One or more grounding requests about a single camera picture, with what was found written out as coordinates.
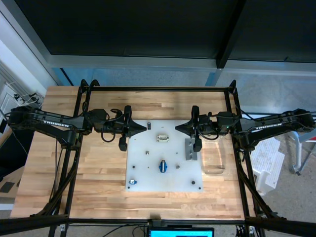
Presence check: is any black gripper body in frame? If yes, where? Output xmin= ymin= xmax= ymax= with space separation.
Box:
xmin=118 ymin=105 xmax=133 ymax=152
xmin=191 ymin=105 xmax=203 ymax=153

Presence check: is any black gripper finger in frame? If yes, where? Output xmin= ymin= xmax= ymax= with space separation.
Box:
xmin=174 ymin=118 xmax=193 ymax=128
xmin=174 ymin=127 xmax=193 ymax=138
xmin=129 ymin=127 xmax=147 ymax=138
xmin=129 ymin=118 xmax=147 ymax=128

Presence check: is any grey aluminium block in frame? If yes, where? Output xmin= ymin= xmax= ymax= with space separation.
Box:
xmin=184 ymin=138 xmax=199 ymax=161

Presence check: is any clear plastic tub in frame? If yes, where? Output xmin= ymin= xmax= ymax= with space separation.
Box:
xmin=201 ymin=134 xmax=227 ymax=176

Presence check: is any white task board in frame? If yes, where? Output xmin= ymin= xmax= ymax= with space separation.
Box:
xmin=125 ymin=120 xmax=203 ymax=192

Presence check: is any blue round holder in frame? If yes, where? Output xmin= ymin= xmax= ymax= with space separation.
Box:
xmin=158 ymin=159 xmax=169 ymax=174

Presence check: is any white foam packing piece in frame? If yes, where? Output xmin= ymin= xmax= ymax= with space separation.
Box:
xmin=249 ymin=138 xmax=285 ymax=196

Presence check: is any black room column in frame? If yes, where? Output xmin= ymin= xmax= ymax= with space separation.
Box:
xmin=216 ymin=0 xmax=246 ymax=69

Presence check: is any blue laptop screen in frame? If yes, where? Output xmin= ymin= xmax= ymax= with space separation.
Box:
xmin=148 ymin=227 xmax=215 ymax=237

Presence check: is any grey metal stand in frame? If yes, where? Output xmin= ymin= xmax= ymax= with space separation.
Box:
xmin=287 ymin=128 xmax=316 ymax=176

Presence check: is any brown cardboard box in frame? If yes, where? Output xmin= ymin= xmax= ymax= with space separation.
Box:
xmin=0 ymin=165 xmax=25 ymax=212

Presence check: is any white cabinet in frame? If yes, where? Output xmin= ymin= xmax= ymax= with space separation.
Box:
xmin=0 ymin=82 xmax=18 ymax=124

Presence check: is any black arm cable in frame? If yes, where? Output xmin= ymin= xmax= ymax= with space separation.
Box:
xmin=100 ymin=130 xmax=117 ymax=143
xmin=199 ymin=128 xmax=217 ymax=141

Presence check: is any black aluminium table frame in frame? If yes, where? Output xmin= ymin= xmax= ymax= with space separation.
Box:
xmin=0 ymin=79 xmax=316 ymax=237

